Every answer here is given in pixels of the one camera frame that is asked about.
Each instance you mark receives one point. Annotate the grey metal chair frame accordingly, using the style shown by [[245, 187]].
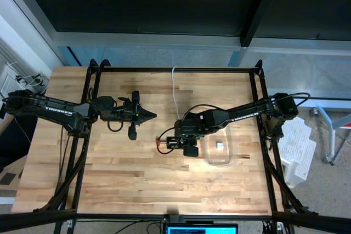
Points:
[[332, 146]]

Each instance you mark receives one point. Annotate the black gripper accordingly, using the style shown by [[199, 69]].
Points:
[[190, 151], [135, 119]]

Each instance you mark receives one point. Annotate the laptop screen with blue edge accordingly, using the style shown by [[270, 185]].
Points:
[[200, 229]]

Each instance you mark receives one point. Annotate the black table-level camera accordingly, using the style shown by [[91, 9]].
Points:
[[173, 217]]

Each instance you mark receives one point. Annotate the clear plastic container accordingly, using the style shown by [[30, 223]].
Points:
[[219, 160]]

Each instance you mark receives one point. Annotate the brown cardboard box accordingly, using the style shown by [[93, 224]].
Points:
[[11, 168]]

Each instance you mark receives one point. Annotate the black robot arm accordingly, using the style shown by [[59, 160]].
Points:
[[241, 114], [55, 109]]

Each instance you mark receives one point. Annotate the small white power plug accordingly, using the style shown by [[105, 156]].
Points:
[[220, 145]]

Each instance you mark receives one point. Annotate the black vise with orange knob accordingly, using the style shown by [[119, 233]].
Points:
[[171, 142]]

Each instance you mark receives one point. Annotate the white foam block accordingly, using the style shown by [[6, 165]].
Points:
[[296, 157]]

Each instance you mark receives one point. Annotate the black metal frame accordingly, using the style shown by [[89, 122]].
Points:
[[137, 69]]

